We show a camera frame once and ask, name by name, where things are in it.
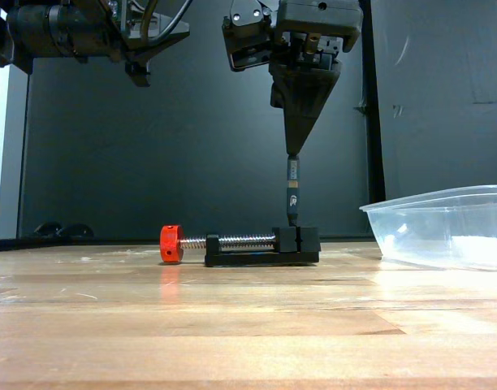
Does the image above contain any black vise with red knob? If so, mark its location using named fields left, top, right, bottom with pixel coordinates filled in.
left=158, top=223, right=321, bottom=268

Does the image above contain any clear plastic tub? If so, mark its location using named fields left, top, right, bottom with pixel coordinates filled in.
left=358, top=184, right=497, bottom=273

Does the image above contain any white foam block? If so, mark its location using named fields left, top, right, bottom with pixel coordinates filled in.
left=454, top=234, right=497, bottom=266

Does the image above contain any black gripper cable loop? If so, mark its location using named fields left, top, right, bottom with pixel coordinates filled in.
left=139, top=0, right=195, bottom=45

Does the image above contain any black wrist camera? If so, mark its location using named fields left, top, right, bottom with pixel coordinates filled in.
left=221, top=0, right=280, bottom=74

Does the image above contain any black metal frame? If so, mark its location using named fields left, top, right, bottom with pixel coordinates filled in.
left=0, top=0, right=387, bottom=251

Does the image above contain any black arched bracket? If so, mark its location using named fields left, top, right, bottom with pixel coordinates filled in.
left=60, top=222, right=94, bottom=239
left=32, top=221, right=63, bottom=239

